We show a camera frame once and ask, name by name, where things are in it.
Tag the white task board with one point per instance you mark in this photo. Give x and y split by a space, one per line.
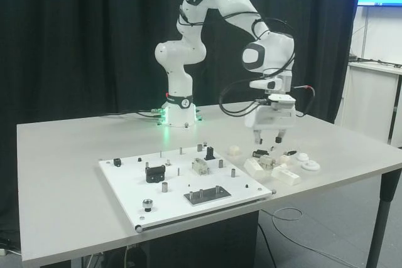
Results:
188 205

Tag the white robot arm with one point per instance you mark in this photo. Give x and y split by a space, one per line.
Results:
232 1

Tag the grey table leg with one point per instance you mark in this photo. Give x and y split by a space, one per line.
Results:
384 205

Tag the long white peg holder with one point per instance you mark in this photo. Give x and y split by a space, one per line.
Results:
255 168
285 176

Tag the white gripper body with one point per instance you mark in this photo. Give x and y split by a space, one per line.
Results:
270 119

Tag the small white cube holder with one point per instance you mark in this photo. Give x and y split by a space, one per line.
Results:
234 150

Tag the metal BNC plug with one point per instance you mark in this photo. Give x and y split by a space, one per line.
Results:
168 162

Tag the beige connector plug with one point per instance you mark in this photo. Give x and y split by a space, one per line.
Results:
267 161

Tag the black curtain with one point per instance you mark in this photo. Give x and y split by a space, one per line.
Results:
78 45

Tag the white large gear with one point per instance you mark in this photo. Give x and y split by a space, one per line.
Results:
311 165

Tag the small black plug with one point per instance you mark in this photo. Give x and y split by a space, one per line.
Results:
258 152
292 152

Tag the black D-SUB plug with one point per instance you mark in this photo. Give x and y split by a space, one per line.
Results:
154 174

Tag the white cabinet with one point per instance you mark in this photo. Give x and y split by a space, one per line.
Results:
370 101

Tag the small white plug holder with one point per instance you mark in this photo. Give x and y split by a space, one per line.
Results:
285 157

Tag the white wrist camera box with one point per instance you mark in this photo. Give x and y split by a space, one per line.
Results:
270 84

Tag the large metal round peg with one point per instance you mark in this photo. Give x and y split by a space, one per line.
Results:
164 186

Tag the metal bolt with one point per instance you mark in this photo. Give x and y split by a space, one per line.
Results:
147 205

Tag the metal square peg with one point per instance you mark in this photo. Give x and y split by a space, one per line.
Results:
199 148

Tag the medium metal round peg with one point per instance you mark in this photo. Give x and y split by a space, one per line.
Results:
233 173
220 164

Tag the white medium gear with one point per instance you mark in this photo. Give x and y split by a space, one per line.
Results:
303 157

